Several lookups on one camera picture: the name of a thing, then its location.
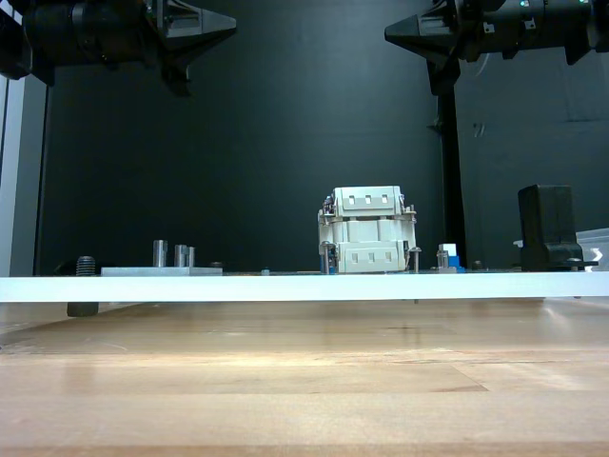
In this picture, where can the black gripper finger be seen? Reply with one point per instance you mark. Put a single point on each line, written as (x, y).
(418, 33)
(209, 28)

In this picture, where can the grey metal plate with pegs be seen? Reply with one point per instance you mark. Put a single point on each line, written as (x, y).
(162, 271)

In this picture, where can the black clamp block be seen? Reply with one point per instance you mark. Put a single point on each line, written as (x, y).
(547, 224)

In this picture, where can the grey ten pin connector insert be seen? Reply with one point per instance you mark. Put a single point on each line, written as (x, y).
(366, 204)

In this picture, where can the white task board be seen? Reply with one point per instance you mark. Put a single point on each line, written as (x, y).
(304, 288)

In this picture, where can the small metal socket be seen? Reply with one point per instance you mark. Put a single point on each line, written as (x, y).
(447, 248)

